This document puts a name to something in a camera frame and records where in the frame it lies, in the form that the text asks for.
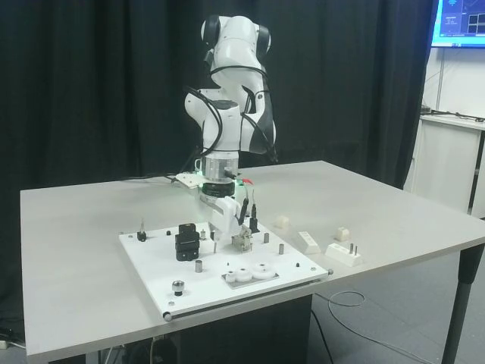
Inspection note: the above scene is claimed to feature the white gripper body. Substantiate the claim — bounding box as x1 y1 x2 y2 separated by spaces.
199 192 243 235

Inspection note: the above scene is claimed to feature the white peg holder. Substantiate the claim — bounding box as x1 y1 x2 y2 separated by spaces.
296 230 318 255
325 242 365 267

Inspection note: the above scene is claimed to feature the black rod with red tag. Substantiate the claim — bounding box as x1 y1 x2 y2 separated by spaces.
235 177 257 228

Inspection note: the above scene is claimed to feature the black D-SUB plug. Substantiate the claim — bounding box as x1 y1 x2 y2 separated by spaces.
174 223 201 262

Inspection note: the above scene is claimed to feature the white large gear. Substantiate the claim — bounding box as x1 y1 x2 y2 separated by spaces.
251 262 276 281

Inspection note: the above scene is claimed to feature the white task board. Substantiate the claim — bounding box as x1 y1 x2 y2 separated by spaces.
117 216 335 322

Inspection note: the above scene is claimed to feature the black control cabinet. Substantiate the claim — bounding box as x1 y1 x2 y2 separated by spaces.
166 294 314 364

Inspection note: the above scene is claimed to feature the black curtain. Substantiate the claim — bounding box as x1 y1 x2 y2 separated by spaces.
0 0 437 338

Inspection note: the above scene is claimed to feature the white cabinet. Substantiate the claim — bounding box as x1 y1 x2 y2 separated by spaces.
402 113 485 220

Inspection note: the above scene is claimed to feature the black table leg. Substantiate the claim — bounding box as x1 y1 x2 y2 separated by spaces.
441 242 477 364

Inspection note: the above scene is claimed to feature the blue screen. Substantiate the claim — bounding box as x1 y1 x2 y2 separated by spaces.
430 0 485 49

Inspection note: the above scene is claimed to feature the thin black cable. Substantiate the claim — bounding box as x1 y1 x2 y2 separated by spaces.
124 172 179 184

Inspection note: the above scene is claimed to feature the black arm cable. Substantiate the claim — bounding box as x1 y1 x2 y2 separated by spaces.
184 66 280 164

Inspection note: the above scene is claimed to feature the grey floor cable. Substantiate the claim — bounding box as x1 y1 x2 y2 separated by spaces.
327 290 485 364

